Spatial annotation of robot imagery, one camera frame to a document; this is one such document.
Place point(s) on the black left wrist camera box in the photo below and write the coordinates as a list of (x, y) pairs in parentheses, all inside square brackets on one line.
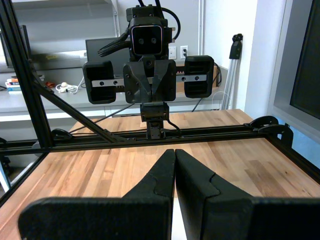
[(147, 40)]

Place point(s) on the brown cardboard box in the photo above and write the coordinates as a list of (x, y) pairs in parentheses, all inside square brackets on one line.
[(217, 75)]

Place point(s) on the small red object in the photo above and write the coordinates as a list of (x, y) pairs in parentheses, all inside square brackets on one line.
[(49, 84)]

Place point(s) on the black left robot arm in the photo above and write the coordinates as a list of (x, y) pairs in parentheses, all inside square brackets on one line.
[(155, 112)]

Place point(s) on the black aluminium frame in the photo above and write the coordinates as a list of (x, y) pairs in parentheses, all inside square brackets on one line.
[(25, 75)]

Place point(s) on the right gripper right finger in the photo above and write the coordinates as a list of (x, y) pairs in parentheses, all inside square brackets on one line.
[(250, 220)]

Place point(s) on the aluminium stand with black head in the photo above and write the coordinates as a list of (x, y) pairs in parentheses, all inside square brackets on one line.
[(233, 70)]

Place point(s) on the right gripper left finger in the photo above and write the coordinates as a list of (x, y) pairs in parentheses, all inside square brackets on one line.
[(100, 220)]

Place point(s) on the white wall outlet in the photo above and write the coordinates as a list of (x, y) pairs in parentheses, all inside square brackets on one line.
[(172, 52), (184, 52)]

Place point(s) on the stack of books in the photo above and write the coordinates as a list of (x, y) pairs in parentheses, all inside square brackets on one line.
[(12, 86)]

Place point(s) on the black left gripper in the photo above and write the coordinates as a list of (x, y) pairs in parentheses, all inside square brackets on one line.
[(100, 82)]

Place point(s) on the grey counter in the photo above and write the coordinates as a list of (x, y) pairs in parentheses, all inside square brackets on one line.
[(62, 100)]

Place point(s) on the dark grey computer monitor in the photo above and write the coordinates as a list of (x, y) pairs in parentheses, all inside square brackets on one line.
[(92, 50)]

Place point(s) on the black flat monitor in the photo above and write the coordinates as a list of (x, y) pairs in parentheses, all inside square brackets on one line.
[(3, 52)]

